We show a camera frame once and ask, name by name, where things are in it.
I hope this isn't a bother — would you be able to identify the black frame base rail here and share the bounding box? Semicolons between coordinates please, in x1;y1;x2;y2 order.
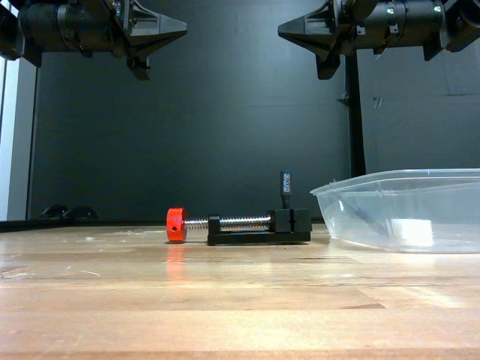
0;218;168;234

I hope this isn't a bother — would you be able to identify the black upright frame post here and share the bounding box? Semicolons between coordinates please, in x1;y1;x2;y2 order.
336;52;367;178

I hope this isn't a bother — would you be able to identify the black vise with orange knob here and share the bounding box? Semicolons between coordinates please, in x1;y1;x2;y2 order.
166;207;313;247

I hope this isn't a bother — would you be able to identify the clear plastic container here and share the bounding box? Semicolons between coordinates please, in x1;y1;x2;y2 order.
309;168;480;255

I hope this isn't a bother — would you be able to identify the dark rounded object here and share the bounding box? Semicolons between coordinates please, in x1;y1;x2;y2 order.
41;205;68;219
63;205;98;220

